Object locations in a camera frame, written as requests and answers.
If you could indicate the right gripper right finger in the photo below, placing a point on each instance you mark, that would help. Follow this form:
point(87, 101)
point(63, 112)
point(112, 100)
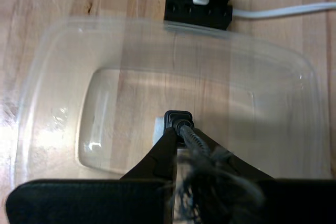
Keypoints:
point(302, 203)

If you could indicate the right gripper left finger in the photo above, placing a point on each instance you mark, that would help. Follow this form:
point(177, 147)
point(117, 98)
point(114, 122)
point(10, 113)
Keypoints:
point(105, 200)

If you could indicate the clear plastic tub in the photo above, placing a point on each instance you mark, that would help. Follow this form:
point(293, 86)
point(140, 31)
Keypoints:
point(65, 58)

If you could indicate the black vise with orange knob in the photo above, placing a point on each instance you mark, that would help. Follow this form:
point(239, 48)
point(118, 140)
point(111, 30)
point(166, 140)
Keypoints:
point(183, 11)

